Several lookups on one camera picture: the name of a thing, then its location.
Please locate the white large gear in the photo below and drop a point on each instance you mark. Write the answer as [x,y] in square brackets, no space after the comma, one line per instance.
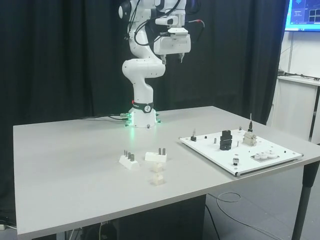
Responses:
[272,155]

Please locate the large metal round peg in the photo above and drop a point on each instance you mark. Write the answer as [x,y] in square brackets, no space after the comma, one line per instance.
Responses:
[132,157]

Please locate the white power strip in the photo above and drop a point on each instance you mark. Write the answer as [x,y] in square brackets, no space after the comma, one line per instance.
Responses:
[2,227]

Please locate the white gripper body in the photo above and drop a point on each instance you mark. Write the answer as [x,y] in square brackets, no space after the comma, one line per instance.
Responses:
[172,44]

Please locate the blue screen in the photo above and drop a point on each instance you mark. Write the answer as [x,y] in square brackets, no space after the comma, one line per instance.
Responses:
[303,15]

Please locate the small white plug holder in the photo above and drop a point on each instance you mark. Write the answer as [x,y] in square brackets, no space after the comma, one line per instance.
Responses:
[157,167]
[157,180]

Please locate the large metal square peg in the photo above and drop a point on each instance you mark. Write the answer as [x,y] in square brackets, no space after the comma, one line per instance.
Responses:
[164,151]

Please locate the white task board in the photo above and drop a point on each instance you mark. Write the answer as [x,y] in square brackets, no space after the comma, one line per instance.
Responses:
[240,160]

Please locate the white small gear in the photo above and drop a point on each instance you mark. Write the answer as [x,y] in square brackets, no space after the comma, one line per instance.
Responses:
[262,153]

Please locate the black table leg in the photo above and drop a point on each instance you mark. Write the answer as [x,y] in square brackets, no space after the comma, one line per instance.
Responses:
[305,195]

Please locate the white round peg holder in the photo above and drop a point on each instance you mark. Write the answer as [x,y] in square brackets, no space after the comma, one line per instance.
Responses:
[128,163]

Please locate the small black plug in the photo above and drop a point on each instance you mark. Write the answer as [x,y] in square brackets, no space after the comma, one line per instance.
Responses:
[193,137]

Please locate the metal BNC plug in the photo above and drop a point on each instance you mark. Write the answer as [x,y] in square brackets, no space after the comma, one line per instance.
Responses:
[235,161]

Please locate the white medium gear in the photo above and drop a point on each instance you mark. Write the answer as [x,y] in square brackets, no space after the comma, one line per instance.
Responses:
[262,157]

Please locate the black curtain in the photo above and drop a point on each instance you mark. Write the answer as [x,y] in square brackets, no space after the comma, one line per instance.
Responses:
[62,62]

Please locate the black D-SUB plug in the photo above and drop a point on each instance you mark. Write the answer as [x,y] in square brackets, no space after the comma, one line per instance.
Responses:
[225,141]

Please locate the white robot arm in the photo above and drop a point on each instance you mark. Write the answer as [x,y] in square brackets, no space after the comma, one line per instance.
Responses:
[140,72]

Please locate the white square peg holder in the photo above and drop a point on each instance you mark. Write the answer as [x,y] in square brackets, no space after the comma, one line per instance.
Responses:
[153,157]

